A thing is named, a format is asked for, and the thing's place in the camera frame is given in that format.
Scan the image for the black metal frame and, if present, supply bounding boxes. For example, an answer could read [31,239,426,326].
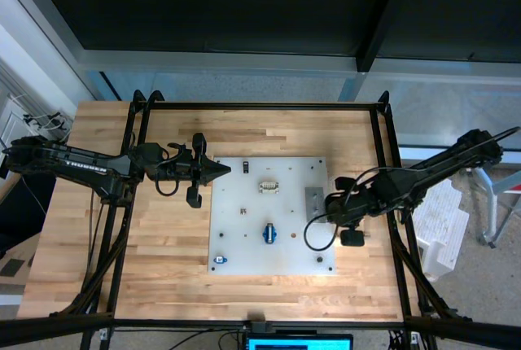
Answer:
[0,89,521,350]

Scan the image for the blue lit screen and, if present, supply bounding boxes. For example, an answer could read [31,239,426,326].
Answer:
[243,333,354,350]

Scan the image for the grey aluminium block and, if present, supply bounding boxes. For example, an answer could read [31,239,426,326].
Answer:
[304,186,326,224]

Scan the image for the black and white cable bundle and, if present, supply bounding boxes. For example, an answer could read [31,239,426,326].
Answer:
[22,112,68,131]

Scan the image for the grey metal stand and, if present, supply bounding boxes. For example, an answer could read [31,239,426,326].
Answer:
[459,160,521,250]

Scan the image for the white task board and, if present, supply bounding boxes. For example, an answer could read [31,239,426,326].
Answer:
[208,156,339,277]

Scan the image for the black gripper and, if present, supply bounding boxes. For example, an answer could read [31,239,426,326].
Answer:
[162,133,232,209]
[325,177,379,247]

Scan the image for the white cabinet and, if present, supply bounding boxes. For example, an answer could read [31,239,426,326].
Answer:
[0,93,77,155]

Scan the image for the blue round holder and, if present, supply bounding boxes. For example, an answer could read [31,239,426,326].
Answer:
[262,222,278,245]

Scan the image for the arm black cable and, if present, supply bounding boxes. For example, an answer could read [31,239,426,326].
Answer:
[304,166,394,252]
[155,150,180,197]

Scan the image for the cardboard box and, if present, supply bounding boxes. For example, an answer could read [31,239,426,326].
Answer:
[0,231,42,306]

